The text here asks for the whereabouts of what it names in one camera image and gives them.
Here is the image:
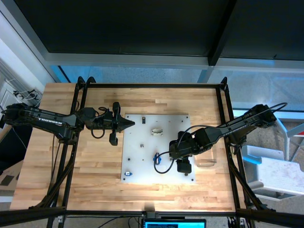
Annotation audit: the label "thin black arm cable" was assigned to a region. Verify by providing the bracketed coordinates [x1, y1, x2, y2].
[267, 102, 289, 112]

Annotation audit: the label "white tube frame chair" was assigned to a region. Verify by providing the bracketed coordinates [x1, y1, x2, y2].
[273, 117, 304, 164]

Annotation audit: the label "white step stool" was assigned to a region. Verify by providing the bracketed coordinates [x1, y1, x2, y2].
[241, 144, 304, 202]

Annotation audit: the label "clear plastic tub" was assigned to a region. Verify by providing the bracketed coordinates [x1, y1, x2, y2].
[193, 140, 220, 171]

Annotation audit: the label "cardboard box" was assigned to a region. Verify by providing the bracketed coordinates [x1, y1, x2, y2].
[0, 160, 24, 198]

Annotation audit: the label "white task board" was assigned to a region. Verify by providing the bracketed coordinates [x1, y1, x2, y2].
[121, 114, 197, 184]

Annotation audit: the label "black metal frame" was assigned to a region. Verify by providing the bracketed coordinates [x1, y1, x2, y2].
[0, 76, 304, 228]

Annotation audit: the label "black case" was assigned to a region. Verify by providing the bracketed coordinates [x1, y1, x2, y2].
[0, 124, 33, 176]

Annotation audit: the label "small grey camera bracket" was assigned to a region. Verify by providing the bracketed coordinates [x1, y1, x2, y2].
[143, 206, 159, 219]

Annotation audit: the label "laptop with blue screen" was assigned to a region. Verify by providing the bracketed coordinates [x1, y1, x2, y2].
[142, 218, 207, 228]

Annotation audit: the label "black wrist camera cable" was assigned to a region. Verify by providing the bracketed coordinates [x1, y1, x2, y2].
[90, 128, 106, 140]
[153, 151, 175, 174]

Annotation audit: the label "black power adapter cables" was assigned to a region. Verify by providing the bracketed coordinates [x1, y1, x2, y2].
[13, 89, 41, 102]

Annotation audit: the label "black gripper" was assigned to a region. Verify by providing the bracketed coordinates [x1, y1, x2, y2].
[175, 130, 192, 173]
[104, 102, 135, 146]

